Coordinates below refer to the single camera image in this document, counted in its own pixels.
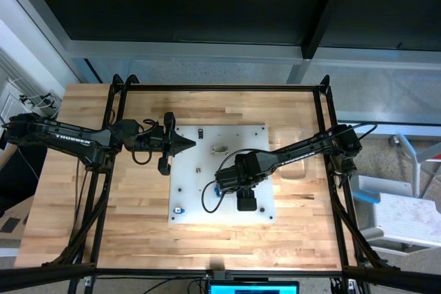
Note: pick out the cardboard box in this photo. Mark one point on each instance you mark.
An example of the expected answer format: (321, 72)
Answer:
(13, 218)

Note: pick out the black metal frame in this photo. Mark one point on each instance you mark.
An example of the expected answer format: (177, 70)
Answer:
(220, 87)

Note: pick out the grey step stool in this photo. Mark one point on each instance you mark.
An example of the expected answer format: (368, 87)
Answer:
(406, 218)

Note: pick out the black table-level camera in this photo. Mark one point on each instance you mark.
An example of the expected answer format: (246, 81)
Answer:
(218, 272)

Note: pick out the white board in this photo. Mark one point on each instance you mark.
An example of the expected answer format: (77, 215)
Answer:
(193, 201)

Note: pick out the blue round socket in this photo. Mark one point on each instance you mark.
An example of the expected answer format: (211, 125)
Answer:
(216, 190)

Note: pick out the grey multi-pin connector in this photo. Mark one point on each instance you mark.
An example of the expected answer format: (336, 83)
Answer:
(220, 149)

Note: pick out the blue square mount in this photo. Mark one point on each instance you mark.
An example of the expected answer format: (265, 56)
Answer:
(182, 210)

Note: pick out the clear plastic tub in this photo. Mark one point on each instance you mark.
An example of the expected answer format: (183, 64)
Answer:
(293, 173)

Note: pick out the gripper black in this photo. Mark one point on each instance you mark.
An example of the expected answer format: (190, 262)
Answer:
(246, 201)
(168, 142)

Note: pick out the blue-edged laptop screen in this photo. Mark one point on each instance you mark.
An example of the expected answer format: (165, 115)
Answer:
(253, 288)

